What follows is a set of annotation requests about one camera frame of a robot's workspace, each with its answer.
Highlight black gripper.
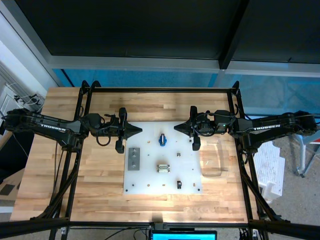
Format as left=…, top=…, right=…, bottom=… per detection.
left=174, top=106, right=210, bottom=152
left=109, top=107, right=143, bottom=154

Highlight beige HAN10E connector insert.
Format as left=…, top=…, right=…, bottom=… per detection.
left=157, top=163, right=172, bottom=174

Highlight beige connector socket base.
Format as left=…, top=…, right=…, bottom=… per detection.
left=156, top=163, right=172, bottom=175

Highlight blue plug holder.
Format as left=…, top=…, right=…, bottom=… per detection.
left=157, top=133, right=168, bottom=148

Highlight grey metal peg plate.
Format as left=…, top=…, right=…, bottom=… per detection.
left=127, top=146, right=141, bottom=172

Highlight clear plastic tub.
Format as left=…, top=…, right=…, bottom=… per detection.
left=199, top=138, right=230, bottom=180

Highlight white task board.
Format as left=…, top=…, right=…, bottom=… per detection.
left=122, top=121, right=204, bottom=195

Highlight white foam block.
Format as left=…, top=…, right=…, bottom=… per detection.
left=253, top=139, right=286, bottom=205

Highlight laptop screen blue edge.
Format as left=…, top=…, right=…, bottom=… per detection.
left=149, top=230, right=218, bottom=240

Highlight grey metal stand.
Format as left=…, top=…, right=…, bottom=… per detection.
left=287, top=126, right=320, bottom=179

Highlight brown cardboard box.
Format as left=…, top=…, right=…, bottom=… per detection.
left=0, top=167, right=26, bottom=201

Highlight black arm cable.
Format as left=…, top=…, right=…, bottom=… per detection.
left=193, top=111, right=216, bottom=137
left=96, top=127, right=112, bottom=147

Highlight black wall column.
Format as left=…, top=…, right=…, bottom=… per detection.
left=219, top=0, right=251, bottom=70

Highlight small black fixed camera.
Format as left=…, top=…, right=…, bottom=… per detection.
left=152, top=217, right=165, bottom=230

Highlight tangled power cables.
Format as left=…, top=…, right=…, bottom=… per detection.
left=13, top=94, right=42, bottom=106

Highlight black aluminium frame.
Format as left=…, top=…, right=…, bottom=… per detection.
left=0, top=79, right=320, bottom=240

